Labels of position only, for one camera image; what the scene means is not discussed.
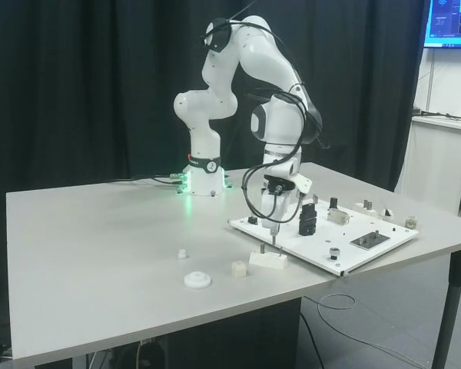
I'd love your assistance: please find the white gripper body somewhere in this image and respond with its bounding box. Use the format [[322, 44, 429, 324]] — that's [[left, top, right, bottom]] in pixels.
[[259, 191, 290, 232]]

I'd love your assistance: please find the white peg holder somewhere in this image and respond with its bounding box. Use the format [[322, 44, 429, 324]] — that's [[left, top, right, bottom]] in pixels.
[[248, 250, 288, 271], [353, 198, 378, 218]]

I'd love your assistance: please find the white task board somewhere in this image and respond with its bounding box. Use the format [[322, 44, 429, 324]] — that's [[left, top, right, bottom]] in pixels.
[[226, 196, 423, 278]]

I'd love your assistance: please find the white large gear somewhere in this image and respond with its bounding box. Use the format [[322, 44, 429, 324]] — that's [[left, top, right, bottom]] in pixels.
[[183, 270, 213, 290]]

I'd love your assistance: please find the white cabinet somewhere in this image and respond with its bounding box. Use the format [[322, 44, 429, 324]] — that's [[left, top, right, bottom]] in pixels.
[[393, 115, 461, 223]]

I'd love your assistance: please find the dark table leg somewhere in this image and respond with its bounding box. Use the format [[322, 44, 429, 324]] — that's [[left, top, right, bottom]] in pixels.
[[432, 248, 461, 369]]

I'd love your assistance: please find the black curtain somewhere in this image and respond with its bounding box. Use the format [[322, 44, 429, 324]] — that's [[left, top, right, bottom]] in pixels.
[[0, 0, 427, 347]]

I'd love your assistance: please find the blue screen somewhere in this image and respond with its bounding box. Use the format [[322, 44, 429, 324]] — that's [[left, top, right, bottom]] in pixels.
[[422, 0, 461, 49]]

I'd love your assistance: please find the black looped wrist cable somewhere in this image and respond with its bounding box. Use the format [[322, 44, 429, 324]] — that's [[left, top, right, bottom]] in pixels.
[[240, 90, 312, 222]]

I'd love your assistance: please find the grey floor cable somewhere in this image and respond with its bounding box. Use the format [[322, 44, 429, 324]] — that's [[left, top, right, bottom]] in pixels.
[[299, 294, 453, 369]]

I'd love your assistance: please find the black base cable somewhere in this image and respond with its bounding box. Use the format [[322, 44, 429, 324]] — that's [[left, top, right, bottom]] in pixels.
[[114, 173, 188, 187]]

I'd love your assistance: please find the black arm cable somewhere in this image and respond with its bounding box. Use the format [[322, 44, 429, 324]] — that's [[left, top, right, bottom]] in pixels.
[[201, 0, 333, 150]]

